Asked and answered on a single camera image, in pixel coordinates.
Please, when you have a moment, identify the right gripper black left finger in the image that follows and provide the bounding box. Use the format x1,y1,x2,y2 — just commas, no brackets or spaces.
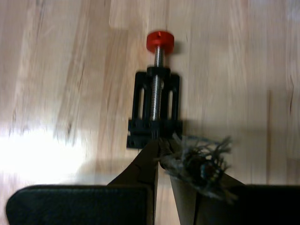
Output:
6,138,163,225

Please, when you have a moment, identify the black clamp with orange knob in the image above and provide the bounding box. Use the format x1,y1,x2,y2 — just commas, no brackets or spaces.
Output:
126,30,185,150

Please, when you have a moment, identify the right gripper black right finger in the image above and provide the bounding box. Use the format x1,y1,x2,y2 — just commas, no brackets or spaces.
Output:
167,135,300,225

